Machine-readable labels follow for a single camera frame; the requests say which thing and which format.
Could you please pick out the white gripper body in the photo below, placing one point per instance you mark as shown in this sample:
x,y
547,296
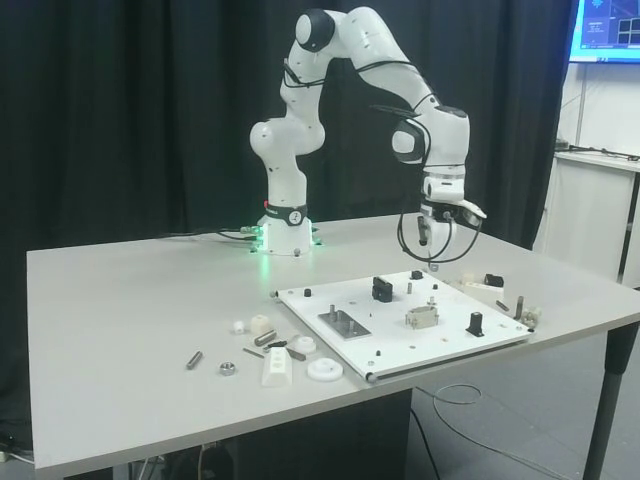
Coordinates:
x,y
440,232

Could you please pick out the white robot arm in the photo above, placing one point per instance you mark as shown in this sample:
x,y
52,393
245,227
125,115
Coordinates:
x,y
435,135

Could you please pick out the metal BNC plug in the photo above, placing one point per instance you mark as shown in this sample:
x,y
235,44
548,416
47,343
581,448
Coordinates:
x,y
265,337

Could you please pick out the cream plastic part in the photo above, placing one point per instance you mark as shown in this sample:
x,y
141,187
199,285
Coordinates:
x,y
467,278

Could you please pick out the white holder with holes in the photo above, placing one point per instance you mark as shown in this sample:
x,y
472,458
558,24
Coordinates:
x,y
275,371
482,291

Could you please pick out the short metal peg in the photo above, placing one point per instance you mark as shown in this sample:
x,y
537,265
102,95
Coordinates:
x,y
501,304

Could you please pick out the tall metal round peg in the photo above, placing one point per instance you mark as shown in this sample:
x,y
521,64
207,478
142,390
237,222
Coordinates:
x,y
519,307

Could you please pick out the white task board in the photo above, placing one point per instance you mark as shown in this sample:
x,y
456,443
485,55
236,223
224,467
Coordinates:
x,y
425,345

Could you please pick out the white toothed part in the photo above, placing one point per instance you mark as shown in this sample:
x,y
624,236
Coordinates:
x,y
533,315

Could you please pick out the white cabinet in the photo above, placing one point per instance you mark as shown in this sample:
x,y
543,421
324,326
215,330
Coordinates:
x,y
585,215

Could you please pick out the white medium gear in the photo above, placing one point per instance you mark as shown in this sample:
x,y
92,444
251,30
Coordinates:
x,y
302,345

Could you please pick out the white large gear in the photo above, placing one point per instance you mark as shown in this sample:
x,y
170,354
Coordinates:
x,y
325,370

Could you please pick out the metal square peg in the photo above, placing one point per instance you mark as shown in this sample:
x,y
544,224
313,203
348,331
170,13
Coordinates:
x,y
296,354

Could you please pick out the small black plug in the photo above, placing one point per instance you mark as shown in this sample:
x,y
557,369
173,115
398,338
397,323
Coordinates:
x,y
277,344

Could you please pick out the cream cylindrical plug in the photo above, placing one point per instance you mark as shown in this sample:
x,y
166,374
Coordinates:
x,y
261,324

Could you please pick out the thin metal peg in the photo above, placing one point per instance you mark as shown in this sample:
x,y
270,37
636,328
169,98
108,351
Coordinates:
x,y
253,352

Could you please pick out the white small gear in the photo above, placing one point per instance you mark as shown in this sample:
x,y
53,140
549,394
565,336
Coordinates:
x,y
238,327

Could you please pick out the dark table leg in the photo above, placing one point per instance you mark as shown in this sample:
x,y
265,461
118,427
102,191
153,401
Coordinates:
x,y
607,410

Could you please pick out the metal hex nut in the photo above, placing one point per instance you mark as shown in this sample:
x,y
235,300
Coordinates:
x,y
227,368

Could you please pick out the blue screen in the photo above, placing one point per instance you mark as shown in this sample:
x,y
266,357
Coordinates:
x,y
607,30

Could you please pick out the dark metal round peg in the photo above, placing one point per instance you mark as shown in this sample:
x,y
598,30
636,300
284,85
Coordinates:
x,y
193,360

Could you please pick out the black curtain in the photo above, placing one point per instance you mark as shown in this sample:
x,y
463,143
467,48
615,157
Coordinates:
x,y
100,125

